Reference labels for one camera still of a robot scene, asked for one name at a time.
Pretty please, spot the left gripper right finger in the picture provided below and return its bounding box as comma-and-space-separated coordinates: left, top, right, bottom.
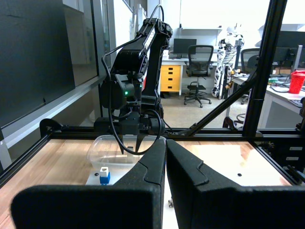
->
166, 139, 305, 229

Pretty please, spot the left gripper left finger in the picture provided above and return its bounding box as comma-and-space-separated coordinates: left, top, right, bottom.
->
10, 139, 166, 229

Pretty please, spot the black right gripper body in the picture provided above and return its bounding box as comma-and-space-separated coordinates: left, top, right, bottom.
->
94, 112, 165, 136

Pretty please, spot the clear plastic tub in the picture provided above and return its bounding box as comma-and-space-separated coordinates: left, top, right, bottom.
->
87, 135, 167, 171

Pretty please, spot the blue white small connector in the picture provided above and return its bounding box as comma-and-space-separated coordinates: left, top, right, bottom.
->
99, 167, 112, 186

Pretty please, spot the yellow drawer cabinet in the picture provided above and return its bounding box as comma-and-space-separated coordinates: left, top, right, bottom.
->
160, 65, 182, 93

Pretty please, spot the white task board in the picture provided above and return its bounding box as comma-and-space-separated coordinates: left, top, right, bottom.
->
85, 167, 263, 229

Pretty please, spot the black mesh office chair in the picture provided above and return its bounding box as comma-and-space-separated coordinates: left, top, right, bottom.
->
240, 47, 261, 105
183, 44, 214, 108

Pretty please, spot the small black computer monitor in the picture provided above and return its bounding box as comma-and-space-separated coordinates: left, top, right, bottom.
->
173, 38, 197, 59

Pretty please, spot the white humanoid robot figure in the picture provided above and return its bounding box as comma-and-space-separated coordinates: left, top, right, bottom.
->
213, 23, 246, 98

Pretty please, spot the white work desk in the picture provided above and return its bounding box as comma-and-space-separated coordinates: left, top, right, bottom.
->
232, 73, 305, 131

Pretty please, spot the red waste bin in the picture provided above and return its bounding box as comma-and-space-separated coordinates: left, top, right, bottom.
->
289, 70, 305, 94

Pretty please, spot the large black computer monitor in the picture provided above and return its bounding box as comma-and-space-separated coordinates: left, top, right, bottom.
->
271, 30, 305, 72

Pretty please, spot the white wall shelf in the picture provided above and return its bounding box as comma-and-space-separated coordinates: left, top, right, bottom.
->
179, 26, 224, 32

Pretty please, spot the black aluminium frame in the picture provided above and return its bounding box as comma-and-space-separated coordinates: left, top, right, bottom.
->
0, 0, 305, 191

